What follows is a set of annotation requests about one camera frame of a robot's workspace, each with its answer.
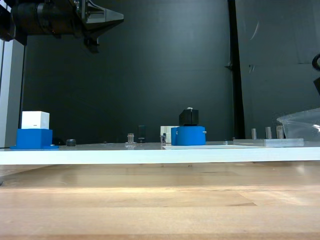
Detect thin white sheet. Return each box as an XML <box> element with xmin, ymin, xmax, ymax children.
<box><xmin>162</xmin><ymin>145</ymin><xmax>266</xmax><ymax>151</ymax></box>

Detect black block clamp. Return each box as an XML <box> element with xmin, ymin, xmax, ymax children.
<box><xmin>178</xmin><ymin>106</ymin><xmax>200</xmax><ymax>126</ymax></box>

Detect blue square socket base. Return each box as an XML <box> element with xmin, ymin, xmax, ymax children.
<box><xmin>9</xmin><ymin>128</ymin><xmax>60</xmax><ymax>151</ymax></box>

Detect white cube block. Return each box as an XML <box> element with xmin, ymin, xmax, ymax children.
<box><xmin>21</xmin><ymin>110</ymin><xmax>51</xmax><ymax>130</ymax></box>

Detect grey metal peg block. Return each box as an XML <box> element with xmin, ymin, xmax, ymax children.
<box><xmin>232</xmin><ymin>137</ymin><xmax>305</xmax><ymax>147</ymax></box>

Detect blue round holder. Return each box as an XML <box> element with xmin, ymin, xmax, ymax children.
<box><xmin>170</xmin><ymin>125</ymin><xmax>208</xmax><ymax>146</ymax></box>

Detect black frame post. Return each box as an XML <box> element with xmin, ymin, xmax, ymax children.
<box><xmin>225</xmin><ymin>0</ymin><xmax>246</xmax><ymax>140</ymax></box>

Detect grey frame post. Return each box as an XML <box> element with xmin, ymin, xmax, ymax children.
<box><xmin>0</xmin><ymin>38</ymin><xmax>26</xmax><ymax>149</ymax></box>

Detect small black connector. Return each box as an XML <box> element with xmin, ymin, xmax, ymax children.
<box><xmin>137</xmin><ymin>125</ymin><xmax>147</xmax><ymax>144</ymax></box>

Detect white base board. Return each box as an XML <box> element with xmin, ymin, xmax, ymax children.
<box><xmin>0</xmin><ymin>142</ymin><xmax>320</xmax><ymax>166</ymax></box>

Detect white connector housing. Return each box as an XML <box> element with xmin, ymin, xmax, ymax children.
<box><xmin>160</xmin><ymin>125</ymin><xmax>174</xmax><ymax>144</ymax></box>

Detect clear plastic tub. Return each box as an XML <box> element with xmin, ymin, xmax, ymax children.
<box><xmin>276</xmin><ymin>107</ymin><xmax>320</xmax><ymax>140</ymax></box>

